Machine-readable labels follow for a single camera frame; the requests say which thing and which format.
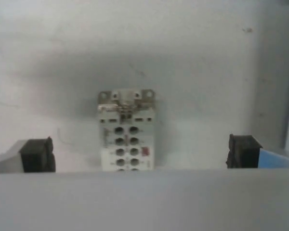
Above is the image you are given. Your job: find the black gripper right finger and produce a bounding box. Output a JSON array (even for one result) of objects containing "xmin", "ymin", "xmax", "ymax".
[{"xmin": 226, "ymin": 133, "xmax": 289, "ymax": 169}]

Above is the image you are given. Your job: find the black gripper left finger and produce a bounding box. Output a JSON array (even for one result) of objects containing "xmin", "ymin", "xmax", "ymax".
[{"xmin": 0, "ymin": 136, "xmax": 56, "ymax": 174}]

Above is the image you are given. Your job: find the beige multi-pin connector block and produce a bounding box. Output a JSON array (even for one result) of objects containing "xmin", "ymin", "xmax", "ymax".
[{"xmin": 97, "ymin": 89, "xmax": 158, "ymax": 172}]

